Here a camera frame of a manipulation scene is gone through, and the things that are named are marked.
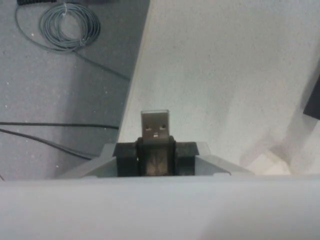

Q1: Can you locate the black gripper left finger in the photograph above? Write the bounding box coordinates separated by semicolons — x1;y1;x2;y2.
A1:
56;141;139;179

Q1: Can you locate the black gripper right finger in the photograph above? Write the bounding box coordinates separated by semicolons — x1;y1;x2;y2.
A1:
174;141;254;177

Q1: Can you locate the metal USB plug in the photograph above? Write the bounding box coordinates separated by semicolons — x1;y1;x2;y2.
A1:
135;109;177;177

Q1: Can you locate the small white plug holder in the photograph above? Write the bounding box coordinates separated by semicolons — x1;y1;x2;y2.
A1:
243;149;294;176

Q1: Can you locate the black D-SUB plug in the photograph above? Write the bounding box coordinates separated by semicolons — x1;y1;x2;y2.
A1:
302;73;320;118

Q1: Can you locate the thin black floor cable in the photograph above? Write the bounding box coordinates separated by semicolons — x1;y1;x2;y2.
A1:
0;121;120;130
0;127;93;161

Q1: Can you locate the coiled grey cable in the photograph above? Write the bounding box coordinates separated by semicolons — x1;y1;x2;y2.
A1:
14;2;131;81

